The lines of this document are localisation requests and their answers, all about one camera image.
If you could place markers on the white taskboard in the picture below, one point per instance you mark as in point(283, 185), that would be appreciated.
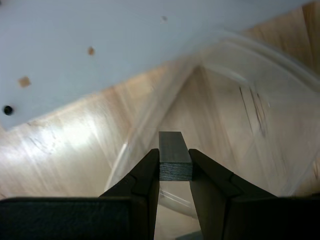
point(100, 37)

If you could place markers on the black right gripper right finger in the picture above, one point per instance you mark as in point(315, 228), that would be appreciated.
point(250, 220)

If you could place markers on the clear plastic container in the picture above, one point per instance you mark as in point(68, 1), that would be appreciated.
point(262, 47)

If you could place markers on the black board screw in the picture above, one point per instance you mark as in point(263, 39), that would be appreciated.
point(8, 110)

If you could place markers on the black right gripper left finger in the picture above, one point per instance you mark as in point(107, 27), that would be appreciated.
point(87, 220)

